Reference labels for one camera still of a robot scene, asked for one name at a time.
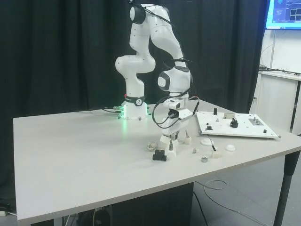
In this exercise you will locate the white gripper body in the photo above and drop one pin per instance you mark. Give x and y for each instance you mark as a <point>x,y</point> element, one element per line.
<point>172,126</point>

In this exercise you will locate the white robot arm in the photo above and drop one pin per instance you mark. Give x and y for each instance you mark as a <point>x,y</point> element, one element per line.
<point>131,68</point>

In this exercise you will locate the white square peg holder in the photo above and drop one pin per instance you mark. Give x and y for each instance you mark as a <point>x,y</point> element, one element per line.
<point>164,139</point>

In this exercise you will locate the large metal round peg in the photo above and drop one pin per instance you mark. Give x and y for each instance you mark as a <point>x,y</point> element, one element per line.
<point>171,145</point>

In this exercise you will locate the white round peg holder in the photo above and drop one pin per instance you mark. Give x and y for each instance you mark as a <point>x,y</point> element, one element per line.
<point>172,154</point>

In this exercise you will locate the clear Ethernet plug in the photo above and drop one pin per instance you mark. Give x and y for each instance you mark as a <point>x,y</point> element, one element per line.
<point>187,134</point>

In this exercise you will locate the white cube plug holder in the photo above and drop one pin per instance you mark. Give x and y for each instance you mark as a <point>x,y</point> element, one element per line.
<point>188,140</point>

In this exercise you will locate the beige metal waterproof plug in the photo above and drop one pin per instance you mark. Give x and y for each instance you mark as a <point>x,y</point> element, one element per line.
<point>150,146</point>

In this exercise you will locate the small metal bolt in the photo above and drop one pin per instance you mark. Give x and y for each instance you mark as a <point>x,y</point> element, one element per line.
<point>194,150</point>

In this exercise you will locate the black D-SUB plug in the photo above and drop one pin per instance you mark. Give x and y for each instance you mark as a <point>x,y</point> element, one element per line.
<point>160,156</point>

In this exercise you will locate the white large gear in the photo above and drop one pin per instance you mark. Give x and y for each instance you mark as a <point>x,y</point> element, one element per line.
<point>206,142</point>

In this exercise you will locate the black USB plug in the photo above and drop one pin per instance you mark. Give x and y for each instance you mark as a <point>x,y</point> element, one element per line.
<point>213,146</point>

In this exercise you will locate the white task board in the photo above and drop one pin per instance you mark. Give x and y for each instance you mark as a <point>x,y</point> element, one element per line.
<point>223,129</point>

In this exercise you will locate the white small plug holder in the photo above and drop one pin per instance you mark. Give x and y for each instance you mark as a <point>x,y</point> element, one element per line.
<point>216,155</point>

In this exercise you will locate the white medium gear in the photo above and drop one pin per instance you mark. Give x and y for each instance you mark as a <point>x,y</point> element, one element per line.
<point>230,148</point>

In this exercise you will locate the white cabinet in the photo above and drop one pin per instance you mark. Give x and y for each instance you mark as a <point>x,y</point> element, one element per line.
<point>275,101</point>

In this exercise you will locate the dark grey table leg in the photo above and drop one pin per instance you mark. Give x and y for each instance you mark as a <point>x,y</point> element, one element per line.
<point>288,183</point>

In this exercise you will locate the black curtain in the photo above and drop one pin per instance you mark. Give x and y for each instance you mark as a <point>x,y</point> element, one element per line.
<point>47,47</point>

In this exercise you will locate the blue screen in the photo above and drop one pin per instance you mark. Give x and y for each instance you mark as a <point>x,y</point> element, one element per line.
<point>284,14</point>

